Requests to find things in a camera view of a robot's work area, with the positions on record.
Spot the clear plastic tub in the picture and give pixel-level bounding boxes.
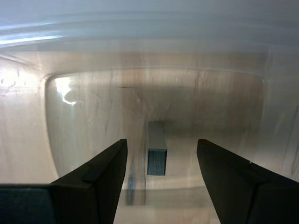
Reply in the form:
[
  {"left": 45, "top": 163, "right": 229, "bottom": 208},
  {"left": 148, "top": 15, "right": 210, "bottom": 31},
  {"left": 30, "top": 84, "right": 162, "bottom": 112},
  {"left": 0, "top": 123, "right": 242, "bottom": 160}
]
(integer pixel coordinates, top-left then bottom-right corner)
[{"left": 0, "top": 0, "right": 299, "bottom": 224}]

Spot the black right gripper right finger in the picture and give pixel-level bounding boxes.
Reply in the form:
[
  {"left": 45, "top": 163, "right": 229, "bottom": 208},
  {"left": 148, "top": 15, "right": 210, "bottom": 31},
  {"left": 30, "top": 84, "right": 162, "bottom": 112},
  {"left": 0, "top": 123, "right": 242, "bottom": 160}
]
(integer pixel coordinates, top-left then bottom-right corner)
[{"left": 197, "top": 139, "right": 299, "bottom": 224}]

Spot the grey metal bar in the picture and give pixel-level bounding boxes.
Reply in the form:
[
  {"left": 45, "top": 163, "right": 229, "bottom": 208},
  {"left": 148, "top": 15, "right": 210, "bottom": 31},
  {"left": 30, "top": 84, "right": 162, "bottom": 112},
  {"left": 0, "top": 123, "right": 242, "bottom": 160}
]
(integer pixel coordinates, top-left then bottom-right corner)
[{"left": 146, "top": 120, "right": 169, "bottom": 176}]

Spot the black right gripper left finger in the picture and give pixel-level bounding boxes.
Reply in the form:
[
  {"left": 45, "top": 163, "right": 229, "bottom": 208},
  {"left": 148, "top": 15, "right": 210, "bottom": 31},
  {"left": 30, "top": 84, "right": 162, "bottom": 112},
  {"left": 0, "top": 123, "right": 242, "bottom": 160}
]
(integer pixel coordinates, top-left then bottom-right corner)
[{"left": 0, "top": 139, "right": 128, "bottom": 224}]

